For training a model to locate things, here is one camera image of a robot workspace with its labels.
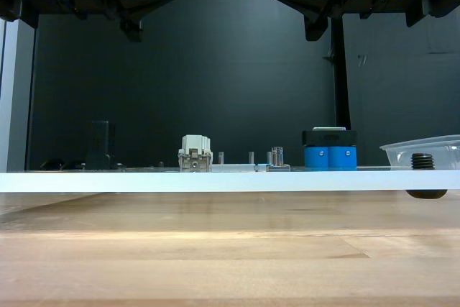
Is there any clear plastic tub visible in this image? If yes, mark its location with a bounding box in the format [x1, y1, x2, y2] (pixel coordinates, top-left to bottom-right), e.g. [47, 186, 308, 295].
[379, 134, 460, 170]

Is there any aluminium plate with posts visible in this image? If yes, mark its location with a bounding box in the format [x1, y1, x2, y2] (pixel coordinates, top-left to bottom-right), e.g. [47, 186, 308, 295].
[211, 151, 273, 173]

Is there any beige multi-pin connector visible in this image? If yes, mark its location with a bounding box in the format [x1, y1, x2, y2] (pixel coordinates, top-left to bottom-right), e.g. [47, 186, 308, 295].
[178, 134, 213, 173]

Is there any black rubber board foot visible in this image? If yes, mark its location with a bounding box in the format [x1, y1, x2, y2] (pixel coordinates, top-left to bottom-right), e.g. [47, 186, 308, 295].
[405, 190, 449, 200]

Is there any white taskboard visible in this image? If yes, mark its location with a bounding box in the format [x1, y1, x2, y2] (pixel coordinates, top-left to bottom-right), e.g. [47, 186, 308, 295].
[0, 166, 460, 193]

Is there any blue and black connector housing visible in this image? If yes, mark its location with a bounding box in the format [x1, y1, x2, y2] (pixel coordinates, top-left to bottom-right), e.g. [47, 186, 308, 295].
[301, 127, 359, 171]

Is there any black clamp bracket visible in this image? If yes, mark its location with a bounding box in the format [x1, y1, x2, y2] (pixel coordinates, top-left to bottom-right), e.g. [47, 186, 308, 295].
[85, 119, 118, 170]

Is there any black aluminium frame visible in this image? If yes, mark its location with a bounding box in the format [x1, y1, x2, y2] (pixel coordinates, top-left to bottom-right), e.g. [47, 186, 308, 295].
[38, 157, 127, 172]

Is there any black wall post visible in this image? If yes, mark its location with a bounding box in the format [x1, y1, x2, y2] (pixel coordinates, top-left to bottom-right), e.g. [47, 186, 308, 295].
[323, 8, 352, 129]

